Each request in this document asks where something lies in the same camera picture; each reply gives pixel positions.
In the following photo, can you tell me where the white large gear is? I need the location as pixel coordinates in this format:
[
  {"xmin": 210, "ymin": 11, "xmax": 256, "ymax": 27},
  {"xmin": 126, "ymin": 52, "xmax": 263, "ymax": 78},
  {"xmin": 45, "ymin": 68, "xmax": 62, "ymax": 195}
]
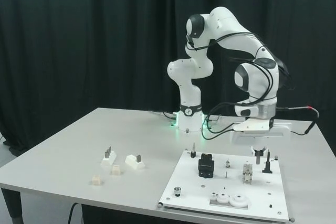
[{"xmin": 229, "ymin": 194, "xmax": 249, "ymax": 208}]

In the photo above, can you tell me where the wide white peg holder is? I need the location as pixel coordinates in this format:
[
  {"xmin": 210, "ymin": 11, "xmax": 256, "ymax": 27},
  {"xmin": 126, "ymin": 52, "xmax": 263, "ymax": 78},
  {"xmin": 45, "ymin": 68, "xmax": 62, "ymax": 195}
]
[{"xmin": 124, "ymin": 154, "xmax": 146, "ymax": 172}]

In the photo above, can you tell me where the dark table leg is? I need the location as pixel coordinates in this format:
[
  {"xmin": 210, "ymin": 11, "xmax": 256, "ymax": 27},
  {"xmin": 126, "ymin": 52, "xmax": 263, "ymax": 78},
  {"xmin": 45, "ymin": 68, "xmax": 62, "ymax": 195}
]
[{"xmin": 1, "ymin": 188, "xmax": 22, "ymax": 224}]

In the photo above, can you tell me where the black hanging cable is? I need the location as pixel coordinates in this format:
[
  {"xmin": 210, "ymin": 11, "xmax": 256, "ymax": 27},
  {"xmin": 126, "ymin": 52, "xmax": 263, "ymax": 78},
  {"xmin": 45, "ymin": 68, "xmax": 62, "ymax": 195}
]
[{"xmin": 69, "ymin": 202, "xmax": 82, "ymax": 224}]

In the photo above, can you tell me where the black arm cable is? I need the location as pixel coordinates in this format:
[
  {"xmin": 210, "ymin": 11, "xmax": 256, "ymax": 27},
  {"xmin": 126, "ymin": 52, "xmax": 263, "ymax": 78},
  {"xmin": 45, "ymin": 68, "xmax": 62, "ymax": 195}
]
[{"xmin": 184, "ymin": 31, "xmax": 292, "ymax": 109}]

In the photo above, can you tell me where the black D-SUB plug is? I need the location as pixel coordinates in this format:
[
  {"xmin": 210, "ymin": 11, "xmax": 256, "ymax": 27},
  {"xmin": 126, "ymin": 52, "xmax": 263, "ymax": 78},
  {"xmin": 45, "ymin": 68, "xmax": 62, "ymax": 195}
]
[{"xmin": 197, "ymin": 153, "xmax": 216, "ymax": 179}]

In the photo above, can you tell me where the black upright plug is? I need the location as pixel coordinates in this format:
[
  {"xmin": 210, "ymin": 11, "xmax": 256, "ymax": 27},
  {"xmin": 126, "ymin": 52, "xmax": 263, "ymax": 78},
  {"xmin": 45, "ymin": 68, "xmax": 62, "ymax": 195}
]
[{"xmin": 262, "ymin": 151, "xmax": 272, "ymax": 174}]

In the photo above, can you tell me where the white medium gear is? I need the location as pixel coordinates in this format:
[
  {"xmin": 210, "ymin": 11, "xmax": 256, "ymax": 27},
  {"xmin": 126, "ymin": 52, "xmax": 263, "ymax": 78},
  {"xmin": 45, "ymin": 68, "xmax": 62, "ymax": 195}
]
[{"xmin": 217, "ymin": 193, "xmax": 230, "ymax": 205}]

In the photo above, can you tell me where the black curtain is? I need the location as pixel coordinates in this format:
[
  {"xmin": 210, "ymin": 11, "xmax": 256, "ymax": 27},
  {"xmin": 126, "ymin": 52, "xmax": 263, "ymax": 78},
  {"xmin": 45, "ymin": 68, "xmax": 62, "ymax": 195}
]
[{"xmin": 0, "ymin": 0, "xmax": 336, "ymax": 156}]

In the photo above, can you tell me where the narrow white peg holder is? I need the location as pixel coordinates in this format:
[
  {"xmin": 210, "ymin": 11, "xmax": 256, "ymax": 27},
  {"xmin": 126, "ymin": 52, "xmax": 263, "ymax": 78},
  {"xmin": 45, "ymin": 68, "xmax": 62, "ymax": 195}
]
[{"xmin": 100, "ymin": 152, "xmax": 118, "ymax": 167}]

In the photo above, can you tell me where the white task board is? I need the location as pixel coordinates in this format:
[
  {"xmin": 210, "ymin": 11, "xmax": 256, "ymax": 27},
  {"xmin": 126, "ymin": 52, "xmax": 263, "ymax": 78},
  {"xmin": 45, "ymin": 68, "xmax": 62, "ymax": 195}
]
[{"xmin": 158, "ymin": 149, "xmax": 287, "ymax": 212}]

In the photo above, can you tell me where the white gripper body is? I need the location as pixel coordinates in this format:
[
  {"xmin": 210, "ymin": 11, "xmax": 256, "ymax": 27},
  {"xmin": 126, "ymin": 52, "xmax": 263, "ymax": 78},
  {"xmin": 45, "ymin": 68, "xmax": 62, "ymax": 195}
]
[{"xmin": 230, "ymin": 126, "xmax": 292, "ymax": 147}]

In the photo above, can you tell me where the black looping cable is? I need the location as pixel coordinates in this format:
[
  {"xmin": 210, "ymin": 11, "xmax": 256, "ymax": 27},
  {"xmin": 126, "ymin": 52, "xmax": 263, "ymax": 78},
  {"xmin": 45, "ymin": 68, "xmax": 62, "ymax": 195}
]
[{"xmin": 200, "ymin": 101, "xmax": 238, "ymax": 141}]

